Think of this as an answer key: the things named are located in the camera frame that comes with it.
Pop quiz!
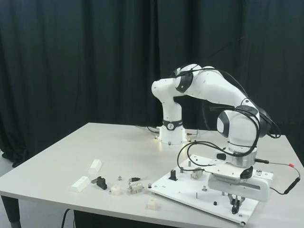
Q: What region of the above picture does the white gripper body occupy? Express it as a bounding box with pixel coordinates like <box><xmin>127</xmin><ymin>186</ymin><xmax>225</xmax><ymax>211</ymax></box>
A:
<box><xmin>207</xmin><ymin>172</ymin><xmax>270</xmax><ymax>196</ymax></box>

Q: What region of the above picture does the white task board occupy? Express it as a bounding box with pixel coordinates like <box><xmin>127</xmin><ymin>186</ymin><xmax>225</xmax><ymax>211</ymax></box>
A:
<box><xmin>147</xmin><ymin>153</ymin><xmax>274</xmax><ymax>218</ymax></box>

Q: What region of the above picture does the beige metal waterproof plug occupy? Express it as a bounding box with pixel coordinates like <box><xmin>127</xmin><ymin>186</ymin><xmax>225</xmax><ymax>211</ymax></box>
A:
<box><xmin>127</xmin><ymin>182</ymin><xmax>141</xmax><ymax>195</ymax></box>

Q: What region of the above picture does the black D-SUB plug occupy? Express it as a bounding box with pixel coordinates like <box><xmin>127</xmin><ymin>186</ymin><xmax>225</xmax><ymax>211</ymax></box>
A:
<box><xmin>90</xmin><ymin>176</ymin><xmax>107</xmax><ymax>190</ymax></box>

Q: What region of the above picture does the white long holder block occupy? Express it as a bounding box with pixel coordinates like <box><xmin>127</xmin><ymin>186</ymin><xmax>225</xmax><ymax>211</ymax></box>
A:
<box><xmin>88</xmin><ymin>158</ymin><xmax>103</xmax><ymax>175</ymax></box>
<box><xmin>69</xmin><ymin>175</ymin><xmax>92</xmax><ymax>192</ymax></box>

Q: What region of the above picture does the black curtain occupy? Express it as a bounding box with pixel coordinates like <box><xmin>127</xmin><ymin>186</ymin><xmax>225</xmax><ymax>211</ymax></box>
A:
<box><xmin>0</xmin><ymin>0</ymin><xmax>304</xmax><ymax>168</ymax></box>

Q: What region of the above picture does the black table leg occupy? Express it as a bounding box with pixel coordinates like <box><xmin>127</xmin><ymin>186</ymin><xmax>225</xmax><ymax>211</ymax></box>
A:
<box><xmin>0</xmin><ymin>195</ymin><xmax>19</xmax><ymax>228</ymax></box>

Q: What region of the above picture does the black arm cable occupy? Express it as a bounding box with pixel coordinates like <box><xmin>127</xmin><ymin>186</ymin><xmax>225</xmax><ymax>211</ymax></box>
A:
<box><xmin>172</xmin><ymin>64</ymin><xmax>281</xmax><ymax>139</ymax></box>

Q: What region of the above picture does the black looping cable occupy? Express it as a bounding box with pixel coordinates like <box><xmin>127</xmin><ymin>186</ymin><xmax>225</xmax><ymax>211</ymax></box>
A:
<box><xmin>177</xmin><ymin>141</ymin><xmax>232</xmax><ymax>172</ymax></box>

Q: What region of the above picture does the black base cable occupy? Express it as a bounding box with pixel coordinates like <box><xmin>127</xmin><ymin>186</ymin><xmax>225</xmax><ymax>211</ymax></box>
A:
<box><xmin>145</xmin><ymin>125</ymin><xmax>162</xmax><ymax>134</ymax></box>

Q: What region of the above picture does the black cable under table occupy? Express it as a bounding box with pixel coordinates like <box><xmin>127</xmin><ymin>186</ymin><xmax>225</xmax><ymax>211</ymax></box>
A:
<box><xmin>62</xmin><ymin>208</ymin><xmax>75</xmax><ymax>228</ymax></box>

